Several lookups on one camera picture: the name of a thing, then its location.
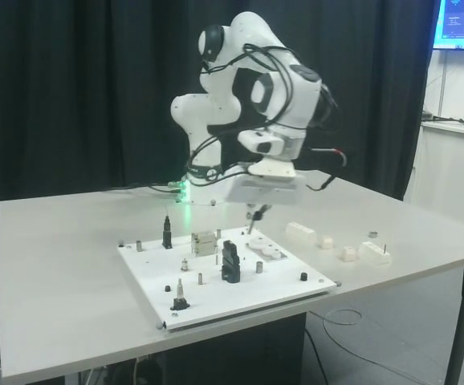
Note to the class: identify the blue screen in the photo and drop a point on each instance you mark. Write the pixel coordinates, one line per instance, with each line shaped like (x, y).
(462, 24)

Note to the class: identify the small white holder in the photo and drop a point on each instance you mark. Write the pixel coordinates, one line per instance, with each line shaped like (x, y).
(325, 243)
(348, 254)

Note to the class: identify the long white holder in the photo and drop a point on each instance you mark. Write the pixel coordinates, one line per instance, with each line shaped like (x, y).
(299, 232)

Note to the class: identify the black curtain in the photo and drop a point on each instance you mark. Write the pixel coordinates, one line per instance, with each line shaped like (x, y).
(55, 80)

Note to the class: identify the tall black waterproof plug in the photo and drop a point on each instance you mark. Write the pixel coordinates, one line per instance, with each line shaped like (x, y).
(167, 236)

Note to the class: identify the white peg holder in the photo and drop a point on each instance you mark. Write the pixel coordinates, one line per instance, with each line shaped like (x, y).
(372, 254)

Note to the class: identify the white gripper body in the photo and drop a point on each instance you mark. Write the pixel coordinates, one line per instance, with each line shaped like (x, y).
(264, 192)

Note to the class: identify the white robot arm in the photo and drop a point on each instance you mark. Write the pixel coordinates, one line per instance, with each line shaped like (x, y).
(200, 120)

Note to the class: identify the white medium gear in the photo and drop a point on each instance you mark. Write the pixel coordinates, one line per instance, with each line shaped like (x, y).
(275, 253)

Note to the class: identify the black controller cabinet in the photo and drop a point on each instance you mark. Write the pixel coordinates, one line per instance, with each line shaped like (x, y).
(236, 353)

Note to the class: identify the white large gear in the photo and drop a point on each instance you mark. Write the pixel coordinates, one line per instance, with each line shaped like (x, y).
(258, 243)

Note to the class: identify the metal bolt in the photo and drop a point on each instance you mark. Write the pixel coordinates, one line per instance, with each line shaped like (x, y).
(180, 288)

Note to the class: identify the white task board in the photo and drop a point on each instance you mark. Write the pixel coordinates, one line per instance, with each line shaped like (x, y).
(143, 280)

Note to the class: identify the metal BNC plug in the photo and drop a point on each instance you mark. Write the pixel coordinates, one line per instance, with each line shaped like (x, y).
(184, 264)

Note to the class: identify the white cabinet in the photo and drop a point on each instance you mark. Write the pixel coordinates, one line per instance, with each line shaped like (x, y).
(453, 168)

